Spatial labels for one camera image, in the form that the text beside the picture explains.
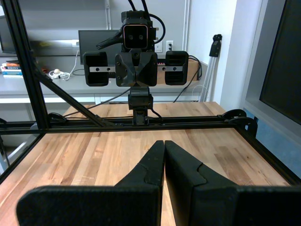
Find white coiled cable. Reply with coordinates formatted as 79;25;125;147
48;50;79;81

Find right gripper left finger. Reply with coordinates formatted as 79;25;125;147
16;140;165;226

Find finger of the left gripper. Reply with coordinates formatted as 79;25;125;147
114;51;137;87
136;51;158;87

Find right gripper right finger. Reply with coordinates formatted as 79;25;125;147
164;140;301;226

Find black aluminium frame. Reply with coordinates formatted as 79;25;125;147
0;0;301;186

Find stack of books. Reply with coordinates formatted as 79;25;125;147
0;61;24;78

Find black curved frame bracket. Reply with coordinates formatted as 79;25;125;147
229;116;259;137
221;109;247;121
48;112;69;122

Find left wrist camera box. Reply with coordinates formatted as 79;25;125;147
121;10;154;51

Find black computer monitor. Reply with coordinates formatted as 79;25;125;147
78;30;123;65

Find folded tripod stand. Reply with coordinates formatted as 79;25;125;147
201;34;223;102

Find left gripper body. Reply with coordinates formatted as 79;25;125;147
83;50;190;87

